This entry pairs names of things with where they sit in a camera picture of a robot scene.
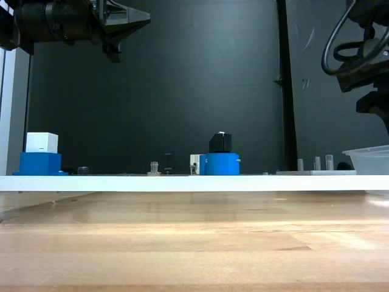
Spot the white taskboard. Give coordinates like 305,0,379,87
0,173,389,193

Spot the white cube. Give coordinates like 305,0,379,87
26,131,59,154

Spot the grey metal peg holder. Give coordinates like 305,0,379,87
275,169,357,176

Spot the blue round mount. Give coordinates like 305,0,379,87
200,153,243,176

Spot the black clamp block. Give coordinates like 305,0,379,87
208,132,233,153

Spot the clear plastic tub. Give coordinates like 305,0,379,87
342,145,389,196

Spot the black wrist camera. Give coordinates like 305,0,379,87
336,57,389,93

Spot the beige connector housing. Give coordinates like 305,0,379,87
190,154,207,176

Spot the blue square mount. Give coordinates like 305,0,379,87
12,151,70,176

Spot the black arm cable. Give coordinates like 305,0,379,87
321,0,389,76

